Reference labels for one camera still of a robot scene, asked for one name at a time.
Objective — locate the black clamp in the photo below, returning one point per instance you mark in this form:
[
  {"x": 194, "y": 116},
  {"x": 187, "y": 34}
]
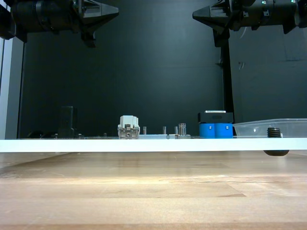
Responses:
[{"x": 67, "y": 119}]

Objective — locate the aluminium plate with three posts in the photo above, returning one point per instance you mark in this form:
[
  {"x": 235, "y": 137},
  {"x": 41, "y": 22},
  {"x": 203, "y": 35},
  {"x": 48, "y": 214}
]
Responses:
[{"x": 153, "y": 137}]

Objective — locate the grey multi-pin connector housing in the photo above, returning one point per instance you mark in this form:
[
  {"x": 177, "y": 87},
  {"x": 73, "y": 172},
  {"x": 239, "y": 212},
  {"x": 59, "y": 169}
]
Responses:
[{"x": 128, "y": 127}]

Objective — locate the white task board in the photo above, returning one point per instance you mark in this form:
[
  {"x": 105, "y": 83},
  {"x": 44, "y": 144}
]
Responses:
[{"x": 144, "y": 145}]

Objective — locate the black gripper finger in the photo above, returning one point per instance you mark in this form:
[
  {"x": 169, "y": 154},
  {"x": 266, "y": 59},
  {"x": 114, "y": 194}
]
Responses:
[
  {"x": 94, "y": 22},
  {"x": 103, "y": 10},
  {"x": 216, "y": 25},
  {"x": 208, "y": 13}
]

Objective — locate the black aluminium frame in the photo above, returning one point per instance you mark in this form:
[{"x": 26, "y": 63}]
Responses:
[{"x": 227, "y": 83}]

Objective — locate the blue D-sub connector mount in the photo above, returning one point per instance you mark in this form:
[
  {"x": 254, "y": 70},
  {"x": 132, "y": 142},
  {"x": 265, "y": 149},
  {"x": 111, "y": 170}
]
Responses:
[{"x": 207, "y": 130}]

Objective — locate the black rubber foot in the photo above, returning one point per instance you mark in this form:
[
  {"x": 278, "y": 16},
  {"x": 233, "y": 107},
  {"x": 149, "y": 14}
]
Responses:
[{"x": 275, "y": 153}]

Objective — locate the black knurled screw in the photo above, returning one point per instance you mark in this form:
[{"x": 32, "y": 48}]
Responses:
[{"x": 274, "y": 132}]

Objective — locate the clear plastic tub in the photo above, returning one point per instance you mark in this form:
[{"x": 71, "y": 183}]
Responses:
[{"x": 297, "y": 127}]

